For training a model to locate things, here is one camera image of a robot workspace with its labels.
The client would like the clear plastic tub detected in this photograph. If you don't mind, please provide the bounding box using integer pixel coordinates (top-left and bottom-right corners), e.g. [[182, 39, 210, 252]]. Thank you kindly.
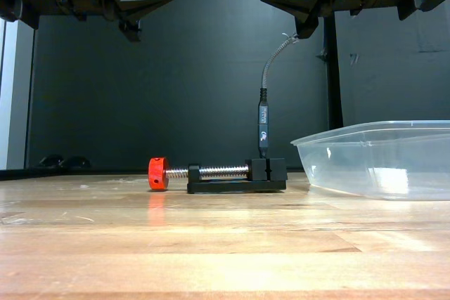
[[290, 119, 450, 202]]

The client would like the black vise with red knob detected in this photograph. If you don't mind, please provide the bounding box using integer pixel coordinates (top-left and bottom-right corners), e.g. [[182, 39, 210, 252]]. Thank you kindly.
[[147, 156, 288, 195]]

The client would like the black vertical post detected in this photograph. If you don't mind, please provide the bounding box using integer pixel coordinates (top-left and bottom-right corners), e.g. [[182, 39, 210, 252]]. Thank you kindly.
[[318, 15, 345, 131]]

